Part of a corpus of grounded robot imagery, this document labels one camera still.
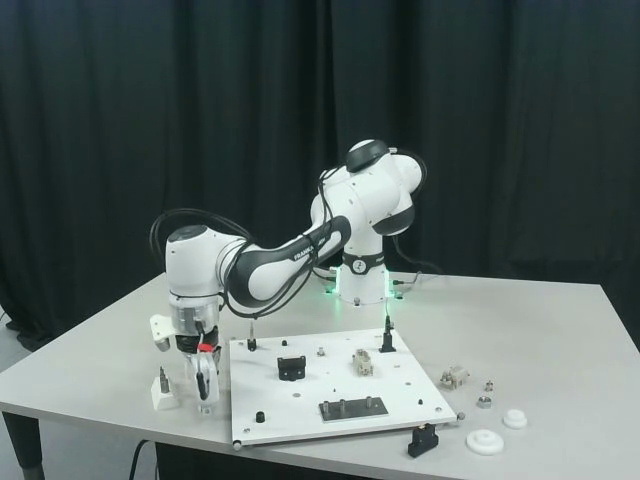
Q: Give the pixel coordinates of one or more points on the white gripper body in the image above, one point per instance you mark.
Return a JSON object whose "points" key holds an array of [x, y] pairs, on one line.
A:
{"points": [[214, 380]]}

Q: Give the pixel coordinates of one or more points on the white small gear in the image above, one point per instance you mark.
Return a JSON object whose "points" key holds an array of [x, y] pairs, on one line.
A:
{"points": [[206, 410]]}

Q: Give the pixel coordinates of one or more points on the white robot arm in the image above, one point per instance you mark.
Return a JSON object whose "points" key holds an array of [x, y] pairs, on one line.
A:
{"points": [[280, 270]]}

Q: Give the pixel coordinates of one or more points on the white large gear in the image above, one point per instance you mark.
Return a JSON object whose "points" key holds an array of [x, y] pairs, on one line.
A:
{"points": [[484, 441]]}

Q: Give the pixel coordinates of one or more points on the white medium gear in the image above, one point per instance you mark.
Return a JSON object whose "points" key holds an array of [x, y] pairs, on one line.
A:
{"points": [[515, 419]]}

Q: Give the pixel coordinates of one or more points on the white round peg holder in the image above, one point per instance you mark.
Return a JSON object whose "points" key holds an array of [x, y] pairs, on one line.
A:
{"points": [[164, 398]]}

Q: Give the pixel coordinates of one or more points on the white wrist mounting plate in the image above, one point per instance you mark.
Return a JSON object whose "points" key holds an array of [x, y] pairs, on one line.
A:
{"points": [[162, 332]]}

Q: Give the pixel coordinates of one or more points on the white task board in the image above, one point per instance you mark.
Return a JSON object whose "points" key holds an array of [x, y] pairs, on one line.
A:
{"points": [[350, 395]]}

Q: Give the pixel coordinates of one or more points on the black table leg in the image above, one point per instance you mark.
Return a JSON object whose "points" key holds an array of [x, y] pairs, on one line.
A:
{"points": [[22, 450]]}

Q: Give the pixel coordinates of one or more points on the black D-SUB plug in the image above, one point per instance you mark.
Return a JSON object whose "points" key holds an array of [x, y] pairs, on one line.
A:
{"points": [[422, 440]]}

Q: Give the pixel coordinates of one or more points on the black curtain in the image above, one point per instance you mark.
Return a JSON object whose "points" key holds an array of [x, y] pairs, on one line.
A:
{"points": [[150, 125]]}

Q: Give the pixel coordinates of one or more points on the metal nut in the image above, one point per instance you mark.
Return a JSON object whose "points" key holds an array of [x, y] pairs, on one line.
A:
{"points": [[482, 401]]}

